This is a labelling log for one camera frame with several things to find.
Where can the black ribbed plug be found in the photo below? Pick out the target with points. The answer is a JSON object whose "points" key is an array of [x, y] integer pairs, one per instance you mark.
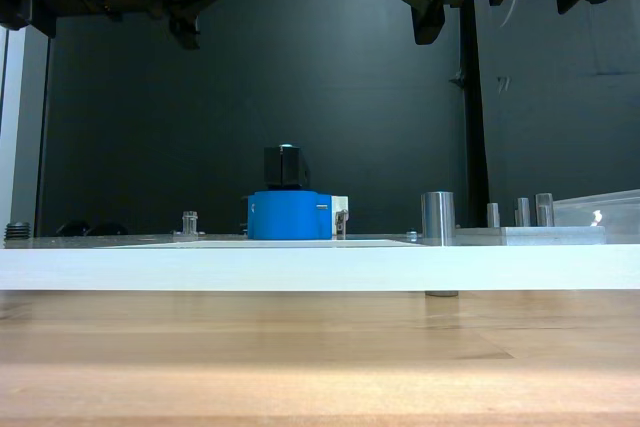
{"points": [[17, 231]]}

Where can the clear plastic tub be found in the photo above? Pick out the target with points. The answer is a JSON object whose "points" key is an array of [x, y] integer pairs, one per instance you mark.
{"points": [[620, 222]]}

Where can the black vertical post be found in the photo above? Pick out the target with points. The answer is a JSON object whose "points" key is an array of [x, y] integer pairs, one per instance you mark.
{"points": [[475, 122]]}

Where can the grey metal block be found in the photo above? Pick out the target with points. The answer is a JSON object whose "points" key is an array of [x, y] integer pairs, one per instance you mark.
{"points": [[550, 236]]}

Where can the cream connector housing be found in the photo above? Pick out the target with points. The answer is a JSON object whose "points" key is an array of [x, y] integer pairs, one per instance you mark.
{"points": [[341, 204]]}

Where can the large steel cylinder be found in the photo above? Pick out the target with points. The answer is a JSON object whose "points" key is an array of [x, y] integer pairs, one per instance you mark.
{"points": [[437, 219]]}

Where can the small clear connector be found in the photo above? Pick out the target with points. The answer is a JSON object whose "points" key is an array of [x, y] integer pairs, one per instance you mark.
{"points": [[190, 222]]}

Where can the short metal pin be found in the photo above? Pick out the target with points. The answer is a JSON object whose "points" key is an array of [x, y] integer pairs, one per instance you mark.
{"points": [[523, 212], [544, 212], [493, 217]]}

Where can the black connector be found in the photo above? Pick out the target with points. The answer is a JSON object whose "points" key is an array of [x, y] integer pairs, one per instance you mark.
{"points": [[275, 167]]}

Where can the white board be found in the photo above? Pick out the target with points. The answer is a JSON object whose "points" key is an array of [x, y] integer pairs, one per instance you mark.
{"points": [[200, 267]]}

